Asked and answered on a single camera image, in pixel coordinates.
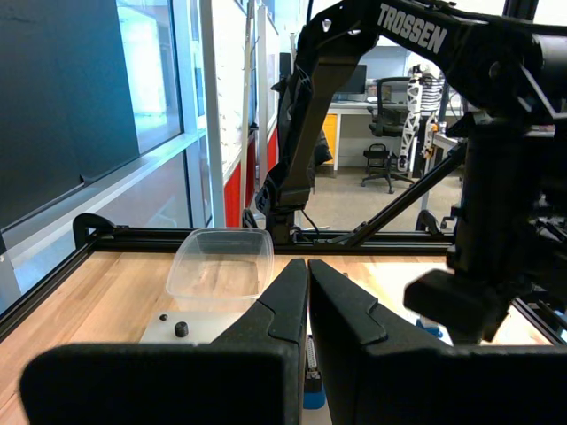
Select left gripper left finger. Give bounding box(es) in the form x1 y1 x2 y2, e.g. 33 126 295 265
19 259 308 425

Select black hanging jacket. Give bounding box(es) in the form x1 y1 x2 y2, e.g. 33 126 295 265
309 126 334 168

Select blue D-sub connector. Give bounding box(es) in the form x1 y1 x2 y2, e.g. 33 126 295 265
302 335 329 411

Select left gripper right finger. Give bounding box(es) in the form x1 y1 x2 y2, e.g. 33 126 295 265
308 259 567 425

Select black office chair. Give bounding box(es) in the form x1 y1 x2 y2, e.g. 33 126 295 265
359 75 417 195

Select white mounting board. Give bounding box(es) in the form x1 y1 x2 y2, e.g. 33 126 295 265
139 309 333 425

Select clear plastic tub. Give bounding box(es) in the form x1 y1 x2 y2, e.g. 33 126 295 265
165 227 276 313

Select white lattice robot legs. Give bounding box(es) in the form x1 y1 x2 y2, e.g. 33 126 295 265
397 64 446 173

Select yellow cabinet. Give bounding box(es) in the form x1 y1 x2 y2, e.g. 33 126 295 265
322 112 339 154

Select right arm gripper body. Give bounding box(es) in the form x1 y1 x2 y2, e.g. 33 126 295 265
403 207 567 346

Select black computer monitor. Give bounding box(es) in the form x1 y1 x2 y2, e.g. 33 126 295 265
332 64 369 101

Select grey window frame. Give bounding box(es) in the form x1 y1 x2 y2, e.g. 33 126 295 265
0 0 283 306

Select small blue socket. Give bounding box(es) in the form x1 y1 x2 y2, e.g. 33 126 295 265
415 314 446 341

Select white desk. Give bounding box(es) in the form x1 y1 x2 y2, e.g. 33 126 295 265
327 99 444 172

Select black aluminium frame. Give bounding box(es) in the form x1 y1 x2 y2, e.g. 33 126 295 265
0 0 567 346

